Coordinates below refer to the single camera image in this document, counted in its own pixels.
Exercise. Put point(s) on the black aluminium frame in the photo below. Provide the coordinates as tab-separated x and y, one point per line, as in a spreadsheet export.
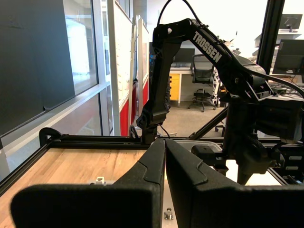
95	140

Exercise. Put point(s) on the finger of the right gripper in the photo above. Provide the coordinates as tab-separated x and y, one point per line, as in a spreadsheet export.
251	166
222	168

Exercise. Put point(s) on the black right Trossen arm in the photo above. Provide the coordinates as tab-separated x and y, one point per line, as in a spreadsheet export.
161	71

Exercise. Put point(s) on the black office chair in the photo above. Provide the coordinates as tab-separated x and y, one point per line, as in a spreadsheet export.
202	76

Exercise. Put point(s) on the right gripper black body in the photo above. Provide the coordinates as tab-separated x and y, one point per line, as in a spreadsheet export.
240	123

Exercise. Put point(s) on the yellow drawer cabinet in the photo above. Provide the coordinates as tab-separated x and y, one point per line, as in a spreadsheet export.
175	86

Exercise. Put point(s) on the black computer monitor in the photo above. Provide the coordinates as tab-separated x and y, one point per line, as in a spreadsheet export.
185	55
291	55
291	20

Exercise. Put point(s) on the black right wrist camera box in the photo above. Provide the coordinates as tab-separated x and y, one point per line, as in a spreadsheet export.
278	121

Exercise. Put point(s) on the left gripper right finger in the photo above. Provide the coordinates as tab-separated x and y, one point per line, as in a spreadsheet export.
237	209

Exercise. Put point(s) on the white desk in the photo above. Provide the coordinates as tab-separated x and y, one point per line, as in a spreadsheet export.
183	69

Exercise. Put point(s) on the white partition with red base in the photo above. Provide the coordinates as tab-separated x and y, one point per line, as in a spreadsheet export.
144	59
122	59

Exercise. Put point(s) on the small silver screw fitting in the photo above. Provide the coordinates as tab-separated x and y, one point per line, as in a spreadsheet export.
168	213

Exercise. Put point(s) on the small white bracket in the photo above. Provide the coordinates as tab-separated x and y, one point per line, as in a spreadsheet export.
100	180

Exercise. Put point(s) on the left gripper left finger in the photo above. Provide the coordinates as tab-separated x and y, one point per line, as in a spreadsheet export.
83	206

